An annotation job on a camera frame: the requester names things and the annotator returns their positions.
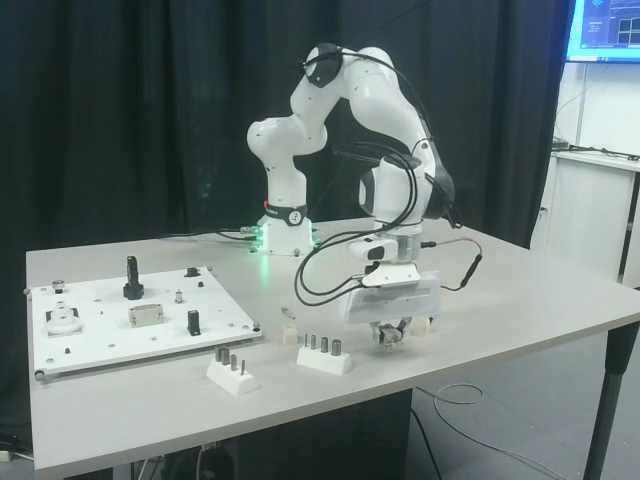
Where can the large metal round peg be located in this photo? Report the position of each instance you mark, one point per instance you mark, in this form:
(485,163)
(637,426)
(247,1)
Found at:
(336,347)

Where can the metal BNC plug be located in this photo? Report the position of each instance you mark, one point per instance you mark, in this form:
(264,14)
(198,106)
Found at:
(177,296)

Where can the small metal bolt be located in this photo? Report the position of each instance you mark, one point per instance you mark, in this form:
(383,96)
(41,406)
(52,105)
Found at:
(288,313)

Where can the black USB plug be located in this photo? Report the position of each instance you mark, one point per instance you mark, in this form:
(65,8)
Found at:
(193,324)

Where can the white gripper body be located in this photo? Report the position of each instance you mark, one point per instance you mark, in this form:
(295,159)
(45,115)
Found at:
(395,305)

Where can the white large gear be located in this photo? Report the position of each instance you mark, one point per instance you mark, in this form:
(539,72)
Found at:
(65,331)

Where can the white cabinet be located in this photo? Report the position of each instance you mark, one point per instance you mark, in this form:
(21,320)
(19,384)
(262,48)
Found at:
(585,215)

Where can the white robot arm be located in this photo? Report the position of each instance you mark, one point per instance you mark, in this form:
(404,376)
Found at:
(380,100)

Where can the small white plug holder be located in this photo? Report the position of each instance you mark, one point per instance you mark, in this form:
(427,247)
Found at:
(421,327)
(290,335)

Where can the white small gear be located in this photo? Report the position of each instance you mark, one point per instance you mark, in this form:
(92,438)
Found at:
(61,303)

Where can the large metal bolt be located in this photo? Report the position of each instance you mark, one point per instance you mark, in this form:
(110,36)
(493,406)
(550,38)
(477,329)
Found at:
(59,287)

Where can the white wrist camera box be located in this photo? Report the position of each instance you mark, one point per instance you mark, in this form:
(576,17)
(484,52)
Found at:
(372,250)

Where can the white medium gear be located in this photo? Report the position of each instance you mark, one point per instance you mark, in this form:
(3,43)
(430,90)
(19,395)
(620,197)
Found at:
(64,315)

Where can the white round peg holder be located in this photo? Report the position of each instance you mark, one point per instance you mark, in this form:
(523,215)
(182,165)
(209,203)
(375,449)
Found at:
(325,362)

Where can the black curtains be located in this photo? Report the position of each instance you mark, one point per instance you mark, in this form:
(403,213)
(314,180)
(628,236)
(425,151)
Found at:
(100,100)

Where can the black D-SUB plug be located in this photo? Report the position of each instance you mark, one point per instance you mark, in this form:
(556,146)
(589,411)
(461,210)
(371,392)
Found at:
(132,280)

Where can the large metal square peg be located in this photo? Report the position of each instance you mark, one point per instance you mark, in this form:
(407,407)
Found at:
(219,355)

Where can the flat white mounting plate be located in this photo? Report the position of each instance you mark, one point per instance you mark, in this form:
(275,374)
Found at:
(395,274)

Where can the white square peg holder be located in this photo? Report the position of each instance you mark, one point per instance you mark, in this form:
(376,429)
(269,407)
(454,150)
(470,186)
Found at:
(232,380)

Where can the white power strip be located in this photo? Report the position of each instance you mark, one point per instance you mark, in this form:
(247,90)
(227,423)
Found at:
(5,455)

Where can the dark table leg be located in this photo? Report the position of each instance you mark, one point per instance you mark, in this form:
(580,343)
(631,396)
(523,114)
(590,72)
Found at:
(607,400)

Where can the white task board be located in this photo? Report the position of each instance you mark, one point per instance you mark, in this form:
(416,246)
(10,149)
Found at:
(125,346)

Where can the blue screen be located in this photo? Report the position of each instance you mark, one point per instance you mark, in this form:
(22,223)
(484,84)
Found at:
(605,30)

